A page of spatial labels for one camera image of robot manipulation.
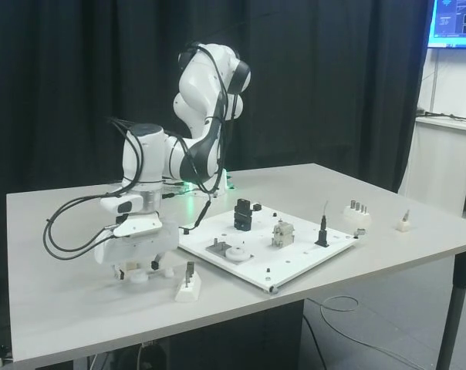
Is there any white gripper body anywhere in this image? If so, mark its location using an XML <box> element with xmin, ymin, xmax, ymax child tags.
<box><xmin>93</xmin><ymin>220</ymin><xmax>180</xmax><ymax>271</ymax></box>

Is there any white large gear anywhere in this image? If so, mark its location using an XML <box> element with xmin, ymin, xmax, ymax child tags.
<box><xmin>224</xmin><ymin>247</ymin><xmax>248</xmax><ymax>264</ymax></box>

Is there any flat white mounting plate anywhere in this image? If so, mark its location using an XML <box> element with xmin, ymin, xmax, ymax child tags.
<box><xmin>113</xmin><ymin>211</ymin><xmax>163</xmax><ymax>238</ymax></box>

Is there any white square peg holder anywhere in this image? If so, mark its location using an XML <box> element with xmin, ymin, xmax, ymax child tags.
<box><xmin>174</xmin><ymin>274</ymin><xmax>201</xmax><ymax>304</ymax></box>

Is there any black D-SUB plug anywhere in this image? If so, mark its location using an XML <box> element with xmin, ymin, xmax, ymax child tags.
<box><xmin>232</xmin><ymin>198</ymin><xmax>254</xmax><ymax>231</ymax></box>

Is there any white task board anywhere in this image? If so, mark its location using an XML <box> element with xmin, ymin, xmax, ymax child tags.
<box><xmin>177</xmin><ymin>200</ymin><xmax>360</xmax><ymax>295</ymax></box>

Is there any black USB plug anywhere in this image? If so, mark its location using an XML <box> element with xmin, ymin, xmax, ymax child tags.
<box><xmin>313</xmin><ymin>200</ymin><xmax>332</xmax><ymax>247</ymax></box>

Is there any black curtain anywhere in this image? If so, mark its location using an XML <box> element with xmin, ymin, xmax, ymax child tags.
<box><xmin>0</xmin><ymin>0</ymin><xmax>437</xmax><ymax>348</ymax></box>

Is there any white round peg holder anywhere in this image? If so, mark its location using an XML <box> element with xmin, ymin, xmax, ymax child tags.
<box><xmin>341</xmin><ymin>205</ymin><xmax>373</xmax><ymax>225</ymax></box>

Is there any white cabinet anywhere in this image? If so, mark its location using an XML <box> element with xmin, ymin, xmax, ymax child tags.
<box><xmin>404</xmin><ymin>115</ymin><xmax>466</xmax><ymax>224</ymax></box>

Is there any black table leg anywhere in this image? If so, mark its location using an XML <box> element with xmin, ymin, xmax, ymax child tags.
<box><xmin>436</xmin><ymin>252</ymin><xmax>466</xmax><ymax>370</ymax></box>

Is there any blue screen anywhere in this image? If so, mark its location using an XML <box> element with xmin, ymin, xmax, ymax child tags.
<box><xmin>427</xmin><ymin>0</ymin><xmax>466</xmax><ymax>50</ymax></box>

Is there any silver wrist ring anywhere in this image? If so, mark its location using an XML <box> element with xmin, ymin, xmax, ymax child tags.
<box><xmin>138</xmin><ymin>188</ymin><xmax>161</xmax><ymax>214</ymax></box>

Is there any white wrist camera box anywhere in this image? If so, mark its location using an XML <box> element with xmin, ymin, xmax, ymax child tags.
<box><xmin>100</xmin><ymin>193</ymin><xmax>142</xmax><ymax>214</ymax></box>

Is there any thin black rod on wire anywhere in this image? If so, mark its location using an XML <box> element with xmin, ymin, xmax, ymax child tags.
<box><xmin>161</xmin><ymin>190</ymin><xmax>213</xmax><ymax>235</ymax></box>

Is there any black wrist loop cable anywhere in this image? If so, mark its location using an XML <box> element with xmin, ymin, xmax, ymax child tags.
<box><xmin>43</xmin><ymin>194</ymin><xmax>120</xmax><ymax>258</ymax></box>
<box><xmin>49</xmin><ymin>200</ymin><xmax>122</xmax><ymax>254</ymax></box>

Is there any black wrist top cable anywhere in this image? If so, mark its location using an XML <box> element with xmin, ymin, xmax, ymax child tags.
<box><xmin>107</xmin><ymin>117</ymin><xmax>151</xmax><ymax>187</ymax></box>

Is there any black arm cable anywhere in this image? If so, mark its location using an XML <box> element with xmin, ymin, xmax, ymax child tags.
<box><xmin>185</xmin><ymin>41</ymin><xmax>242</xmax><ymax>201</ymax></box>

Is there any grey floor cable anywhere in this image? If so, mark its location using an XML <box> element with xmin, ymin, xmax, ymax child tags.
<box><xmin>319</xmin><ymin>294</ymin><xmax>450</xmax><ymax>370</ymax></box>

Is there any black cable on cabinet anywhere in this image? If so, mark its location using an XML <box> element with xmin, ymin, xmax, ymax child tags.
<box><xmin>416</xmin><ymin>110</ymin><xmax>466</xmax><ymax>125</ymax></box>

